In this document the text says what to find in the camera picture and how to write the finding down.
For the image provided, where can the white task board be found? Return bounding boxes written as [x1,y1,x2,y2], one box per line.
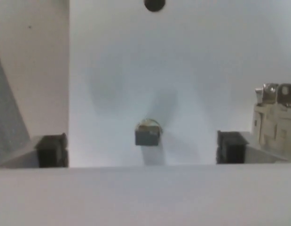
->
[69,0,291,169]

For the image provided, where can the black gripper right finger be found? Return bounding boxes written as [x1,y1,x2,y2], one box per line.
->
[216,129,291,165]

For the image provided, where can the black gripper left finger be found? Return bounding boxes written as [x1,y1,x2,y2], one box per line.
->
[0,132,69,169]

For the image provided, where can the grey metal square peg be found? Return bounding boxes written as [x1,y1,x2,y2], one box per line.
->
[134,118,163,147]

